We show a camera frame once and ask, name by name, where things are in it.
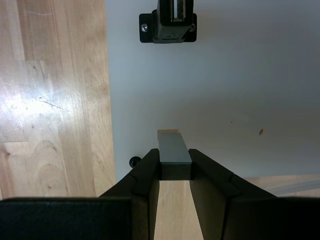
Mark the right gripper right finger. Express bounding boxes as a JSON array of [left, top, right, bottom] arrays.
[[188, 148, 320, 240]]

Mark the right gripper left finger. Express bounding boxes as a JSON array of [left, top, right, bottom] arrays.
[[0, 148, 161, 240]]

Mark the grey metal bar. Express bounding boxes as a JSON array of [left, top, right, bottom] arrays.
[[157, 132, 194, 182]]

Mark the black board screw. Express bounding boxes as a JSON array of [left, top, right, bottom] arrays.
[[128, 156, 141, 169]]

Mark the white task board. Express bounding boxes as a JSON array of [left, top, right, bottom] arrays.
[[104, 0, 320, 186]]

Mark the black socket block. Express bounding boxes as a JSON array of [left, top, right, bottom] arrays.
[[138, 0, 198, 44]]

